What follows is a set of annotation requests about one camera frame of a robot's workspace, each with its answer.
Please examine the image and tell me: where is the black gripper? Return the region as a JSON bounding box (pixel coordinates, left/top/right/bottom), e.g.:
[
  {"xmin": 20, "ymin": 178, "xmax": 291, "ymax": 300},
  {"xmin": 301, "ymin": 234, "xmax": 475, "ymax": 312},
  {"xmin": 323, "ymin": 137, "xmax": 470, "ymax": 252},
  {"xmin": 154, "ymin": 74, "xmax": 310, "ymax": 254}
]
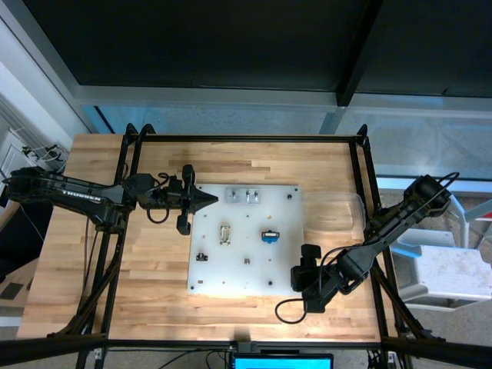
[
  {"xmin": 301, "ymin": 244, "xmax": 328, "ymax": 314},
  {"xmin": 176, "ymin": 164, "xmax": 219, "ymax": 236}
]

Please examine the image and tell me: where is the clear plastic tub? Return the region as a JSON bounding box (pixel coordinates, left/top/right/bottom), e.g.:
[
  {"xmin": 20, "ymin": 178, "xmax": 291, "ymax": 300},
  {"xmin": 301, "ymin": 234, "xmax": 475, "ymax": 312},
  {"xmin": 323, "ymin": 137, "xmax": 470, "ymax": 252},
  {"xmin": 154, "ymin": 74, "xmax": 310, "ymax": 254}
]
[{"xmin": 303, "ymin": 191, "xmax": 366, "ymax": 234}]

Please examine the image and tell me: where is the white mounting board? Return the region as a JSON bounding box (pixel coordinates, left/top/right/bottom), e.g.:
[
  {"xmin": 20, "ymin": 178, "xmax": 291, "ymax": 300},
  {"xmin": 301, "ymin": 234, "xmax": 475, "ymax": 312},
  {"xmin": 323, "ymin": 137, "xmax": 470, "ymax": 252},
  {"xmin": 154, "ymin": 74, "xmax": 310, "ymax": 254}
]
[{"xmin": 187, "ymin": 183, "xmax": 308, "ymax": 298}]

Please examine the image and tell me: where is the blue-edged screen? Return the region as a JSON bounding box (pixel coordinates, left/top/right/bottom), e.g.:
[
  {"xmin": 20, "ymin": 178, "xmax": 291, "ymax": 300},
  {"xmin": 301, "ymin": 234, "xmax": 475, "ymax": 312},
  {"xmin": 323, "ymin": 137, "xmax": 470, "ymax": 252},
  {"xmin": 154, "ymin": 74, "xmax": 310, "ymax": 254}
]
[{"xmin": 229, "ymin": 353, "xmax": 334, "ymax": 369}]

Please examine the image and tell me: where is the white step stool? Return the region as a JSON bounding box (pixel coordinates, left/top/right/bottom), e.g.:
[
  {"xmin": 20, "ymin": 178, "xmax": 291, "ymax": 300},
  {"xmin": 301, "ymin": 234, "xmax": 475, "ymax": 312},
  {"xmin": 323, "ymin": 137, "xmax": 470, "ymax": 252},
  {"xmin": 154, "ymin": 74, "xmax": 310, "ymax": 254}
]
[{"xmin": 391, "ymin": 226, "xmax": 492, "ymax": 313}]

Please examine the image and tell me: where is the brown cardboard box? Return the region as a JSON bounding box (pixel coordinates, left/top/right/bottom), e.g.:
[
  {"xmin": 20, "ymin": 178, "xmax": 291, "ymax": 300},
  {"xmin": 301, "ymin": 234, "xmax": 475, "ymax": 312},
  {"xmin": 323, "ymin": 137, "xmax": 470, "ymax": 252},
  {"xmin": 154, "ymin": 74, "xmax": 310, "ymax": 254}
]
[{"xmin": 0, "ymin": 257, "xmax": 42, "ymax": 308}]

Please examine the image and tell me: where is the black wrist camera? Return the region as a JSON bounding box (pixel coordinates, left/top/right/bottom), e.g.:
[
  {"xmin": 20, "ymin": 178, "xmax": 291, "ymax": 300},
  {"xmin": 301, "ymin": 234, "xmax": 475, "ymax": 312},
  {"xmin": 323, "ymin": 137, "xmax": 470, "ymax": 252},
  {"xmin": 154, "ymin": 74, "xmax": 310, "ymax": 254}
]
[
  {"xmin": 290, "ymin": 264, "xmax": 309, "ymax": 294},
  {"xmin": 165, "ymin": 183, "xmax": 184, "ymax": 209}
]

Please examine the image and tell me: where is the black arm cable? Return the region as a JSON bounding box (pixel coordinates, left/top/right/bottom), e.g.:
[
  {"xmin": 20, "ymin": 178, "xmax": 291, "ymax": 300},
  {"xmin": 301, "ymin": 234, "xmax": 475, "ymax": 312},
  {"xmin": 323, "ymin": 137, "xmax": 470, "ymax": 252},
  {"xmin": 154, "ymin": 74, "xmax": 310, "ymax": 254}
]
[
  {"xmin": 147, "ymin": 172, "xmax": 174, "ymax": 225},
  {"xmin": 274, "ymin": 248, "xmax": 337, "ymax": 324}
]

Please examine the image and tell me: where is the black metal frame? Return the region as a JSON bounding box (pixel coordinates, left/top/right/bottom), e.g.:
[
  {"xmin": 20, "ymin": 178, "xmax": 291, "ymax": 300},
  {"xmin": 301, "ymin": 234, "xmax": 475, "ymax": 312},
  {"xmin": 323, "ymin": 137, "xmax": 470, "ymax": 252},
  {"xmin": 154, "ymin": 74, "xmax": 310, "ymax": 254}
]
[{"xmin": 0, "ymin": 122, "xmax": 492, "ymax": 369}]

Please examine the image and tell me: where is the white black cable bundle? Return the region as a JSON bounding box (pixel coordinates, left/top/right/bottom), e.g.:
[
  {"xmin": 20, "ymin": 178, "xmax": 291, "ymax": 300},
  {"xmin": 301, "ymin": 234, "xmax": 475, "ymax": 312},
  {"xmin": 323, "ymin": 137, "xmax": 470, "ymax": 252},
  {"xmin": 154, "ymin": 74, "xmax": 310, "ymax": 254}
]
[{"xmin": 21, "ymin": 142, "xmax": 65, "ymax": 165}]

